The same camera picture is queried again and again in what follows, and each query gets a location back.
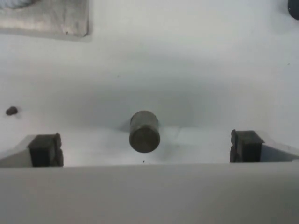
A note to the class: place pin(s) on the small black bolt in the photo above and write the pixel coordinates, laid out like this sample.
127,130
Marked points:
294,7

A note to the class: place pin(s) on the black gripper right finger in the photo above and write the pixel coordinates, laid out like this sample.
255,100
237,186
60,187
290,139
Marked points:
247,149

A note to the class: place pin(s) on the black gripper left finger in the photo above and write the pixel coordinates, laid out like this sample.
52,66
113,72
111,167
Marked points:
44,151

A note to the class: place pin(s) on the metal round peg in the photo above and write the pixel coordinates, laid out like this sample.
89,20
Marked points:
144,137

